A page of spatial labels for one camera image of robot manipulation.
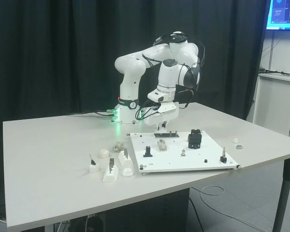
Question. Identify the grey waterproof plug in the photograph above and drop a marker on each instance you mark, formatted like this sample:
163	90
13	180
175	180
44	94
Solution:
161	145

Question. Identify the metal round peg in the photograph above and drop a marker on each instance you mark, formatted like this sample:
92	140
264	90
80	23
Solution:
126	154

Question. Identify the dark grey table leg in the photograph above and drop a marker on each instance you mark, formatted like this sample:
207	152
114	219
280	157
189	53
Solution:
284	193

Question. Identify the white cube holder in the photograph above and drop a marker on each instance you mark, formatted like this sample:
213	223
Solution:
104	154

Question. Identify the small white camera box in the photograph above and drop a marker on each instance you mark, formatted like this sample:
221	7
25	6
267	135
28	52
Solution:
154	95

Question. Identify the black D-SUB plug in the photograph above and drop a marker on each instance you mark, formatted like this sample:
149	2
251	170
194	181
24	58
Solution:
195	142

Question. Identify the metal BNC plug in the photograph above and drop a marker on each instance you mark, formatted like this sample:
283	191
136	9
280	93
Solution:
183	153

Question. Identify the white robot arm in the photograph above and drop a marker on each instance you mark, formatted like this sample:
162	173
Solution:
129	79

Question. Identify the thin black rod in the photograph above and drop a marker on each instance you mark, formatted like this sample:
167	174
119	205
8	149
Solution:
189	102

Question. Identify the black controller box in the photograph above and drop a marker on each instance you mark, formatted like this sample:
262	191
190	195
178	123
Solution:
135	212

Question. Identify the white large gear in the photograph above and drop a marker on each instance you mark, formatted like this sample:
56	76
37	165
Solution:
160	130

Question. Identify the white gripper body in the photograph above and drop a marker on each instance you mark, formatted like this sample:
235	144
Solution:
164	118

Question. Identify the metal square peg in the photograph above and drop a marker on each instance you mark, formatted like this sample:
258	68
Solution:
111	165

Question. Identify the small black plug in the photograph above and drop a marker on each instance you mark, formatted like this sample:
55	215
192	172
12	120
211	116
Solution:
93	162

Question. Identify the black curtain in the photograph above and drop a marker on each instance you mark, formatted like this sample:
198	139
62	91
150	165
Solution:
50	48

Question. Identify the white cabinet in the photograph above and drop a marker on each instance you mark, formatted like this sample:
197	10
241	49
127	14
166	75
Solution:
273	101

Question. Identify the small metal nut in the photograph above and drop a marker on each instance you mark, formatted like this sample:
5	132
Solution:
239	146

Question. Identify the white round holder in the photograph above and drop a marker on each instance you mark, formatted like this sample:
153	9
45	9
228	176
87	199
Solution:
93	168

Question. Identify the black USB plug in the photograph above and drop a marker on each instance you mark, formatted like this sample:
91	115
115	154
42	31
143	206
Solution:
223	158

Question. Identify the white task board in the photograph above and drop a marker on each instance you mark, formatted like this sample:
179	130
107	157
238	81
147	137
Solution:
174	159

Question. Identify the white peg holder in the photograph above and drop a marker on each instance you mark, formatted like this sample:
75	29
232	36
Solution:
122	160
110	177

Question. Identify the blue screen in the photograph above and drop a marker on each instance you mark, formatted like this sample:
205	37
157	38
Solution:
282	14

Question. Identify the white small gear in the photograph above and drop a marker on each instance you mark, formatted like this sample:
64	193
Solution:
236	140

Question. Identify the white medium gear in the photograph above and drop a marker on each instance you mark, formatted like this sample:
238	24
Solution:
127	172

